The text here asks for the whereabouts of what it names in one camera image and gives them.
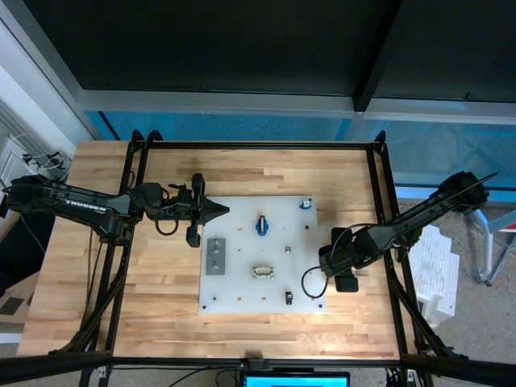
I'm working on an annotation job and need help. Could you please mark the laptop screen blue edge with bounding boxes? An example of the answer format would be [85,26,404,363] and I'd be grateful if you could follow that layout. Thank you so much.
[241,371,351,387]

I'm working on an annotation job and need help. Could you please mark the white foam block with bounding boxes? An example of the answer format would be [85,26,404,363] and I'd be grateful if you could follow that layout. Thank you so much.
[409,225,460,330]

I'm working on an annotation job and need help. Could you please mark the tangled power cables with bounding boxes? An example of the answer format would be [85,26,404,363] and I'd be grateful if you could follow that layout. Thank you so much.
[22,152,68,171]

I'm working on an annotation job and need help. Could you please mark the grey metal peg plate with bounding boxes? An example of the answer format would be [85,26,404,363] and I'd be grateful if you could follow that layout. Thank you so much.
[205,236,227,277]

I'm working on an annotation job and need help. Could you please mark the white task board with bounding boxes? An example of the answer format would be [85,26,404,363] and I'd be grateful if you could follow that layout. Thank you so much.
[197,195,327,314]

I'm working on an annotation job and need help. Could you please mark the black aluminium frame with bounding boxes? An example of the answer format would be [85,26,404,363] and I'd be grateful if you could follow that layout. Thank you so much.
[0,128,516,387]

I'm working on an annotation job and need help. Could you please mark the beige connector socket base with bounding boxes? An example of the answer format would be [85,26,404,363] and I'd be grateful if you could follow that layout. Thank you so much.
[252,264,277,281]

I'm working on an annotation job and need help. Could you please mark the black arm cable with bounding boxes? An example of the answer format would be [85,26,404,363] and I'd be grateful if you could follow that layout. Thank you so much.
[155,205,181,237]
[302,264,328,302]

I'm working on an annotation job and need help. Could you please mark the grey metal stand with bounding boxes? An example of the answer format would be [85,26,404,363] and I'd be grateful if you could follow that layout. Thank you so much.
[463,203,516,288]

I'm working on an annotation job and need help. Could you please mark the black wall column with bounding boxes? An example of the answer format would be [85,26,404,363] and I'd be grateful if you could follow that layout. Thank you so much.
[353,0,404,113]

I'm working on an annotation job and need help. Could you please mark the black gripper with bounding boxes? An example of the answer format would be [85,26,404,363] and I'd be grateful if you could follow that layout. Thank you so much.
[177,173,230,248]
[319,227,360,294]

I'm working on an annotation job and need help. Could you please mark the brown cardboard box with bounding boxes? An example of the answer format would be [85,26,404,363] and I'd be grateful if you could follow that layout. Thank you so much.
[0,270,41,323]

